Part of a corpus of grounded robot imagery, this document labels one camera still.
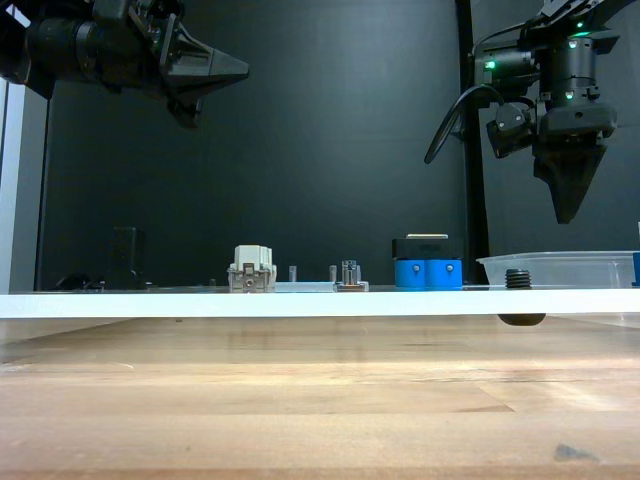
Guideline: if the clear plastic tub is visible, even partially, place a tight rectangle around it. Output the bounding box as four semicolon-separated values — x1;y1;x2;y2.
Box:
475;249;636;290

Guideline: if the black rubber foot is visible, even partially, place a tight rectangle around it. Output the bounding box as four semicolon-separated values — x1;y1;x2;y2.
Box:
499;313;549;328

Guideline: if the grey connector housing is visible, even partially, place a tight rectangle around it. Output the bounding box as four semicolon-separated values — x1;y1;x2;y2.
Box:
228;244;279;295

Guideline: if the silver metal clamp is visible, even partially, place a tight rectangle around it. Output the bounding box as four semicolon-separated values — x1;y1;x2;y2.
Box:
333;259;371;293

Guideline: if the white board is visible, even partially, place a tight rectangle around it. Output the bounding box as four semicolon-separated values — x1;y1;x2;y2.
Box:
0;291;640;320

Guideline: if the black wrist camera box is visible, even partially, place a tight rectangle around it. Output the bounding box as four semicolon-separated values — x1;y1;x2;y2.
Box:
485;102;537;160

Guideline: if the black wall post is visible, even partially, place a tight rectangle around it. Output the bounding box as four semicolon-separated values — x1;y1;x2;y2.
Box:
453;0;490;257

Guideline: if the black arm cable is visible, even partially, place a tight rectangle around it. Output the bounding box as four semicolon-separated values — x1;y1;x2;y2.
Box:
423;83;539;165

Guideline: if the blue mount with black cap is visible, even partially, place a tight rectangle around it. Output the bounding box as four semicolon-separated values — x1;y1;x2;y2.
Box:
392;233;465;290

